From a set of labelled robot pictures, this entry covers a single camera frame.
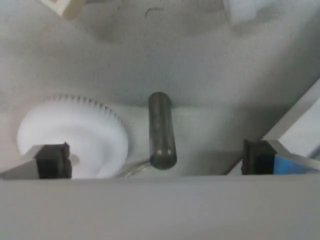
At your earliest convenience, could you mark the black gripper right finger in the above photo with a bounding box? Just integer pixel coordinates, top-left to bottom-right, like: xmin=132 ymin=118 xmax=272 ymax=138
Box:
xmin=241 ymin=138 xmax=320 ymax=176

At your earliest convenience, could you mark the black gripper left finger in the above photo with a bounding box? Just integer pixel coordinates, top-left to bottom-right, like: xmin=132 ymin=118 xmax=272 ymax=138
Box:
xmin=0 ymin=141 xmax=73 ymax=180

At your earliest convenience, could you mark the dark metal round peg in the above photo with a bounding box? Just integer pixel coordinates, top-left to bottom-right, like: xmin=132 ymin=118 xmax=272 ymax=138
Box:
xmin=147 ymin=91 xmax=178 ymax=171

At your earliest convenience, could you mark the cream round holder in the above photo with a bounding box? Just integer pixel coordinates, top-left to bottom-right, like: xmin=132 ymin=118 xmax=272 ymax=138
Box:
xmin=43 ymin=0 xmax=87 ymax=21

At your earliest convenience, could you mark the white large gear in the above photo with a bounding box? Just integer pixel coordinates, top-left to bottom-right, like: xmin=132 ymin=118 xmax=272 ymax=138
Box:
xmin=16 ymin=92 xmax=131 ymax=180

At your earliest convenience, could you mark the white task board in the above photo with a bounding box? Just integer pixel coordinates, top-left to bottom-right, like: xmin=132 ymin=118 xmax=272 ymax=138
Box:
xmin=224 ymin=76 xmax=320 ymax=176

